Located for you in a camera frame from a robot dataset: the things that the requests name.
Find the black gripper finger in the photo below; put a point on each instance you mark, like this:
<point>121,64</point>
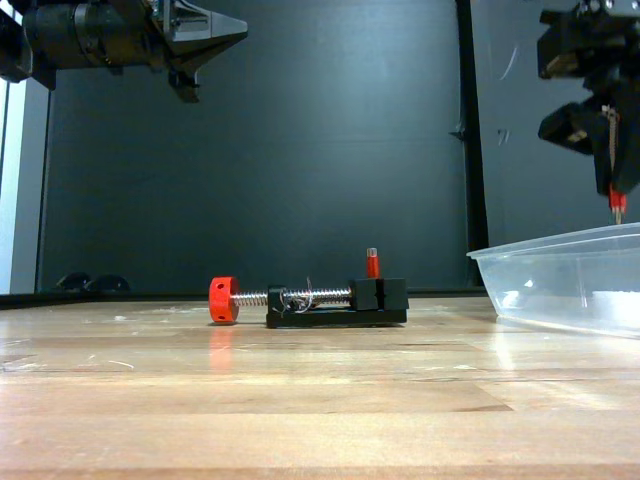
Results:
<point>602,160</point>
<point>225,27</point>
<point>200,52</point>
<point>629,150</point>

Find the clear plastic tub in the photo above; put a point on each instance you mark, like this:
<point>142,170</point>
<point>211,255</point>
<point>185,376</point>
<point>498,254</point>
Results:
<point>550,280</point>

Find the white foam pad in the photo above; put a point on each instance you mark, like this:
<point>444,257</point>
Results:
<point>615,307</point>

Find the black vise with red knob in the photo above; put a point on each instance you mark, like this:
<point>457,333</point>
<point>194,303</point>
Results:
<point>380,300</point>

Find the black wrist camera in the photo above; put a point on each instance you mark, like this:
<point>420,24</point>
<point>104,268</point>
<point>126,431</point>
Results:
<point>590,45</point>

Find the black vertical post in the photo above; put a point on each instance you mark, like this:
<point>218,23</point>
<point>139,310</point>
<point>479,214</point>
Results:
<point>472,150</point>

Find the black corner bracket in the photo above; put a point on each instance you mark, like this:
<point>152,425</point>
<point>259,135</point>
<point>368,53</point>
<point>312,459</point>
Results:
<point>74,282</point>
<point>110,283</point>

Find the black frame rail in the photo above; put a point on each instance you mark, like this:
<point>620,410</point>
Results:
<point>150,298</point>

